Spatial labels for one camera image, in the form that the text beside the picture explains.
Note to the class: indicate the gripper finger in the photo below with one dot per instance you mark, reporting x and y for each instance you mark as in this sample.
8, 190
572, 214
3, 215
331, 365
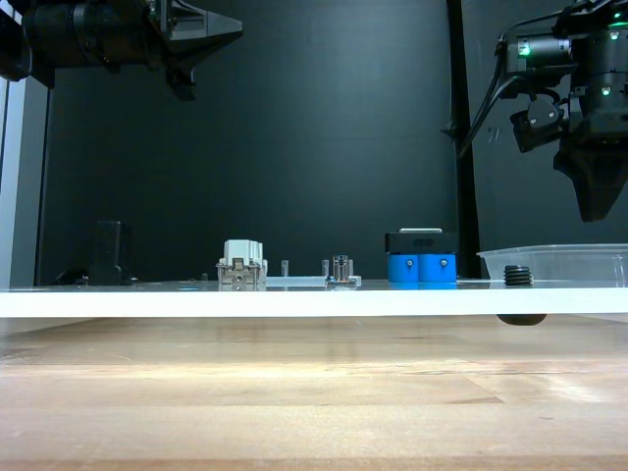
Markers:
221, 23
196, 49
606, 176
571, 167

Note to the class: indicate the black d-sub connector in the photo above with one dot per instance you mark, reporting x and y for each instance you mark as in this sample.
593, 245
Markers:
400, 243

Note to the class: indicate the grey connector housing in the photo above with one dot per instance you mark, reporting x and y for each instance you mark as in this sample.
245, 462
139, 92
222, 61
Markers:
240, 255

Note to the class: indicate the silver bnc connector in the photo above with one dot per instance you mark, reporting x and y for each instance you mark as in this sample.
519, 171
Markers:
341, 267

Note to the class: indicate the clear plastic tub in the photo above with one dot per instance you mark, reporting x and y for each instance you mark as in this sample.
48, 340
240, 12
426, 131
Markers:
564, 265

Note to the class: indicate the black upright pillar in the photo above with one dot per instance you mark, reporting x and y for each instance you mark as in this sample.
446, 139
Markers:
463, 206

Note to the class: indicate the black set screw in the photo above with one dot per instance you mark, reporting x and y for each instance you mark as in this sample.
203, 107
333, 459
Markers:
519, 276

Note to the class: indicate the black rubber board foot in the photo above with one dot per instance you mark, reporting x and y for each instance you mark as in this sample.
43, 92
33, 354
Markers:
521, 320

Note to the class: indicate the white plastic board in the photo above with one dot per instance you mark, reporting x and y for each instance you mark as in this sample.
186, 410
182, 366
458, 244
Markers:
294, 303

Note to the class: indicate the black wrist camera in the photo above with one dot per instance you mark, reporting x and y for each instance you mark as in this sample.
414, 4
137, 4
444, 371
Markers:
537, 127

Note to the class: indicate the blue d-sub mount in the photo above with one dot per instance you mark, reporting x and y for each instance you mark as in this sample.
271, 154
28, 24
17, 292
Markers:
400, 270

